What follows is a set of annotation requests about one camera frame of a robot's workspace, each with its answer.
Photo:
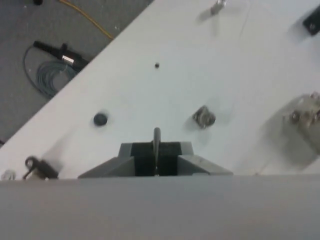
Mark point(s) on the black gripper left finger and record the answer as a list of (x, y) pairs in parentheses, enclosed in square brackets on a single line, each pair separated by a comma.
[(142, 160)]

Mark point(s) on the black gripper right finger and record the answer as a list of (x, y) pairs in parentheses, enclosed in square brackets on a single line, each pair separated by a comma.
[(168, 160)]

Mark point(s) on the thin metal round peg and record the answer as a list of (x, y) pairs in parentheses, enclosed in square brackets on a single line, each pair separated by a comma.
[(156, 137)]

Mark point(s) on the thick metal round peg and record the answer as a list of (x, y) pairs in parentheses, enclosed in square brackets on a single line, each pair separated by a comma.
[(212, 11)]

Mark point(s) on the metal BNC plug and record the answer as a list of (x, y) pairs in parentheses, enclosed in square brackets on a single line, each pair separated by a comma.
[(204, 117)]

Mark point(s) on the white task board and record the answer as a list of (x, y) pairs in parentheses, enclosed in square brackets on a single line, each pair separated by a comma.
[(175, 82)]

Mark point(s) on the black handheld device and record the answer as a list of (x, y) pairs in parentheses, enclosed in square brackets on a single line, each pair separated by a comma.
[(67, 56)]

